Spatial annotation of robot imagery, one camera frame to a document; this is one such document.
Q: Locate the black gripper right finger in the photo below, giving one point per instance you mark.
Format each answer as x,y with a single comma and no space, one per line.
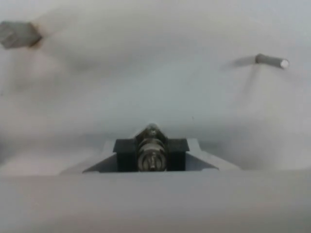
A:
177,157

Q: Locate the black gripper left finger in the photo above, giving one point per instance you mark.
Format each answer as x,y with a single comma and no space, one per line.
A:
126,157

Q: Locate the metal BNC plug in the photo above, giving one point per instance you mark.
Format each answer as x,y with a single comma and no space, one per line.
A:
152,157

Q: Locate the white task board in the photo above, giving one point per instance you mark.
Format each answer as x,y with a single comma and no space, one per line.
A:
155,72

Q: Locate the metal round peg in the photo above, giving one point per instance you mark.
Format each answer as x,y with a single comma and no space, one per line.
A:
272,61

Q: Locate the metal square peg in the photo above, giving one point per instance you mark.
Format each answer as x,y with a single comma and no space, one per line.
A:
19,35

